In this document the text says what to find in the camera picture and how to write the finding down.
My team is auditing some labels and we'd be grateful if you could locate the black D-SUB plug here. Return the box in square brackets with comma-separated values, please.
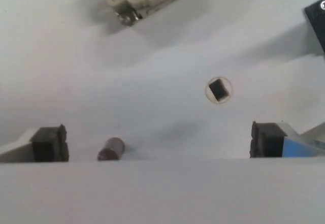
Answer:
[304, 0, 325, 57]

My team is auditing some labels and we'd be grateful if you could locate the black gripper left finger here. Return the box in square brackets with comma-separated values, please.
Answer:
[0, 124, 70, 163]

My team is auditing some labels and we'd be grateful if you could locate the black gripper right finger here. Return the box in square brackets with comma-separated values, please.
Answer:
[250, 120, 325, 158]

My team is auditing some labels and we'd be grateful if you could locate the white task board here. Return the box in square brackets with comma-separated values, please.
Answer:
[0, 0, 325, 163]

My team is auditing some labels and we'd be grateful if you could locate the metal round peg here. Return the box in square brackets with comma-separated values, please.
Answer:
[97, 137, 126, 162]

